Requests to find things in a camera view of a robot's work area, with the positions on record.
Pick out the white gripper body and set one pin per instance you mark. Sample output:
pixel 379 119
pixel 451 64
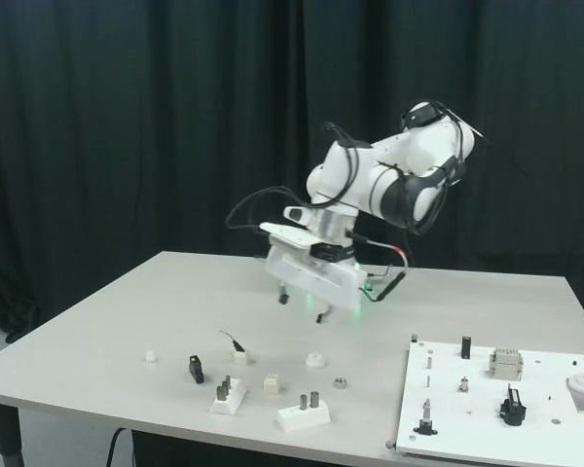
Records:
pixel 316 282

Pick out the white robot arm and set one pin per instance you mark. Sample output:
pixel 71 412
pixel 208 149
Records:
pixel 340 165

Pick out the metal round peg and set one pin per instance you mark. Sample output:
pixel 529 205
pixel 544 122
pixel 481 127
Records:
pixel 302 401
pixel 314 399

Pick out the white round peg holder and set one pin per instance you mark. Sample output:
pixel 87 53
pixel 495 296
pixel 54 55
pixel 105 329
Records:
pixel 304 417

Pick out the white square peg holder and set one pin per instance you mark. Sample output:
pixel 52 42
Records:
pixel 226 405

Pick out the white medium gear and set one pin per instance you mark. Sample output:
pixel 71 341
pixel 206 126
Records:
pixel 314 360

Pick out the flat white mounting plate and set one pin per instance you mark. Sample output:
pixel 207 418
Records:
pixel 292 236

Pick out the metal hexagonal nut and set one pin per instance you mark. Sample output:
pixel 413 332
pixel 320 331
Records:
pixel 339 383

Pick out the small white plug holder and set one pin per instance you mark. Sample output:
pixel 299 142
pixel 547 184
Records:
pixel 241 359

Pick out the cream cube holder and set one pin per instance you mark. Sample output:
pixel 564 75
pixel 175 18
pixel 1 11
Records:
pixel 271 383

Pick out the small black plug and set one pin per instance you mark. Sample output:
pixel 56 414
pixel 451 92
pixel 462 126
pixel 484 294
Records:
pixel 195 368

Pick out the white small gear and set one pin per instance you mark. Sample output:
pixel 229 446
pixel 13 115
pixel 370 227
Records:
pixel 150 356

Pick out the black upright block plug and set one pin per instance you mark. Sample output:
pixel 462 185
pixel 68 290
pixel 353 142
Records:
pixel 465 347

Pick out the metal BNC plug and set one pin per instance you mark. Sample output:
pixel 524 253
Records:
pixel 463 384

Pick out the white task board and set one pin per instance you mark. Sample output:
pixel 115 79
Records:
pixel 448 428

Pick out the grey waterproof plug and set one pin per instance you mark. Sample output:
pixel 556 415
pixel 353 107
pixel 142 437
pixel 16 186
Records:
pixel 502 362

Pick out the black D-SUB plug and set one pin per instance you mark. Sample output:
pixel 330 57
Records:
pixel 511 409

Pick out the black curtains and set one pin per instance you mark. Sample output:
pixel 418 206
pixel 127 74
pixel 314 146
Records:
pixel 126 121

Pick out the black table leg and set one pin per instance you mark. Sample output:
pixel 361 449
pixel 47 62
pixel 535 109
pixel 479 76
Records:
pixel 2 433

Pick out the small white camera box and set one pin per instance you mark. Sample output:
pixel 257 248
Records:
pixel 297 215

